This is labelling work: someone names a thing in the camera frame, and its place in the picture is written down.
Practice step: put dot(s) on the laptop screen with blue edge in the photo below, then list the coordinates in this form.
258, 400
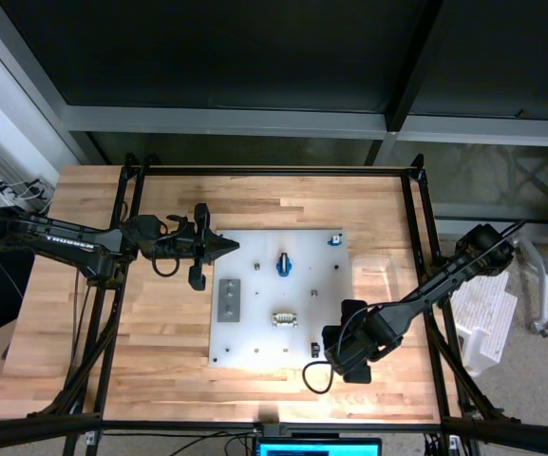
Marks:
316, 449

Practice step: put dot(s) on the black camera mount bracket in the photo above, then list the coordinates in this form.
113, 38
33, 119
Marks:
272, 430

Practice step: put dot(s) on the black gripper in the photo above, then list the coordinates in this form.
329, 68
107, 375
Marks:
353, 313
202, 247

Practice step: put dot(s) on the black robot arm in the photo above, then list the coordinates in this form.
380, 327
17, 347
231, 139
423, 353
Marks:
64, 237
421, 294

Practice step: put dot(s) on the beige rectangular connector housing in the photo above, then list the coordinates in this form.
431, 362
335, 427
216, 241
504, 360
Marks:
285, 319

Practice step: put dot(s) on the grey bar holder block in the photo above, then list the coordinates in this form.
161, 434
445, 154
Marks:
234, 304

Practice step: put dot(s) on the small blue connector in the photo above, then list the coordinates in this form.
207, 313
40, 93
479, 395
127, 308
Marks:
331, 242

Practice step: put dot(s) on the black aluminium frame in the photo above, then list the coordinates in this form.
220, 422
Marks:
41, 425

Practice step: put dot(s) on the grey metal stool frame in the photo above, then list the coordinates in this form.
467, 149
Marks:
543, 328

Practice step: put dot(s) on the white task board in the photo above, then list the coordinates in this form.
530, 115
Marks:
264, 332

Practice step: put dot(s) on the small black clamp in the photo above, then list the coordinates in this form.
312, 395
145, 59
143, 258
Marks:
315, 350

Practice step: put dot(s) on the clear plastic tub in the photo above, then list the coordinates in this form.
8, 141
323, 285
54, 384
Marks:
373, 266

